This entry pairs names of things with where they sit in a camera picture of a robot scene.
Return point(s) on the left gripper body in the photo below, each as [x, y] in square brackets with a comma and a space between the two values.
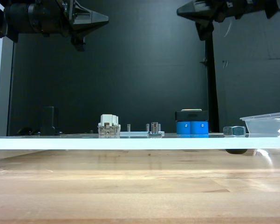
[60, 16]

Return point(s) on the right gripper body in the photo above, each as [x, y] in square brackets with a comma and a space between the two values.
[223, 9]

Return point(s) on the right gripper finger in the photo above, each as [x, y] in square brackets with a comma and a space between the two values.
[195, 10]

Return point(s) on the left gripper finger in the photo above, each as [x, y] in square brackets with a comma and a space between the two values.
[90, 16]

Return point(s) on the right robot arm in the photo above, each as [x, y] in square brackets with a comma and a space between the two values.
[263, 5]

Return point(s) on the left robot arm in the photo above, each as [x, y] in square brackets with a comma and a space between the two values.
[18, 16]

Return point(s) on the steel nut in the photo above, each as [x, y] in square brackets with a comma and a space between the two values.
[235, 131]

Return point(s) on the flat black block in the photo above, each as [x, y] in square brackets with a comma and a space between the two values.
[192, 116]

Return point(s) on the tall black block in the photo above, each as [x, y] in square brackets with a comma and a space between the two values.
[49, 121]

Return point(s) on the beige many-pin connector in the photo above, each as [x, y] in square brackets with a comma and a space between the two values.
[109, 127]

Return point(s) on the short steel peg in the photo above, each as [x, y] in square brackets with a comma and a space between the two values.
[147, 128]
[160, 128]
[128, 128]

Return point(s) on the blue socket block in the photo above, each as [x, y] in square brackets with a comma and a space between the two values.
[199, 128]
[183, 128]

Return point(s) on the clear plastic container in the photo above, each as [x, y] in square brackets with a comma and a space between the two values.
[268, 124]

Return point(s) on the threaded stud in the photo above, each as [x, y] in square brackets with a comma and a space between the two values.
[155, 128]

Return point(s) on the white task board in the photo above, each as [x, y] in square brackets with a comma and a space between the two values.
[130, 142]

